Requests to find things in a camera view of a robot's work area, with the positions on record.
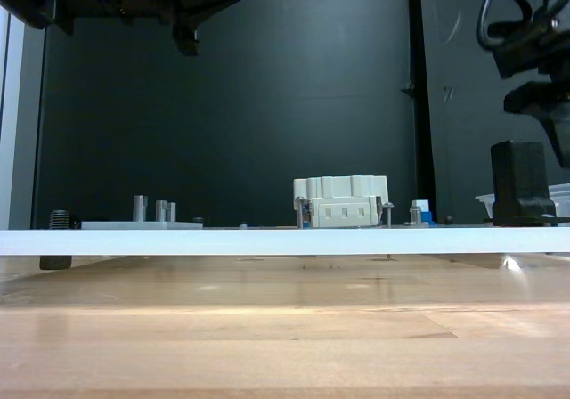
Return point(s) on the black wall pillar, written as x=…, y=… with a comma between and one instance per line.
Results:
x=423, y=127

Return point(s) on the blue white small connector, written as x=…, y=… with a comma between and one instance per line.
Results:
x=426, y=217

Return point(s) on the grey metal plate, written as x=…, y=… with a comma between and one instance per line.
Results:
x=133, y=225

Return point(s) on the black connector socket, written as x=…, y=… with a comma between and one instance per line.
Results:
x=518, y=181

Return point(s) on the blue clamp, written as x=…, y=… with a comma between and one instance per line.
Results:
x=305, y=213

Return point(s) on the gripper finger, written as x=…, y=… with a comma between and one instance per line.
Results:
x=209, y=5
x=556, y=105

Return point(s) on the black screw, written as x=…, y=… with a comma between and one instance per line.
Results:
x=60, y=220

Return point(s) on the clear plastic tub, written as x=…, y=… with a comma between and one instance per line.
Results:
x=562, y=194

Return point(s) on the black board foot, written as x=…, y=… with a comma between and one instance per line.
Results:
x=55, y=263

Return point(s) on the white board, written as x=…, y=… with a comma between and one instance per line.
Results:
x=285, y=242

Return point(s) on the steel post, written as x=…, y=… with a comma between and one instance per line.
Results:
x=140, y=209
x=173, y=213
x=161, y=212

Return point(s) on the beige connector hub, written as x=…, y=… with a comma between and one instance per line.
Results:
x=343, y=212

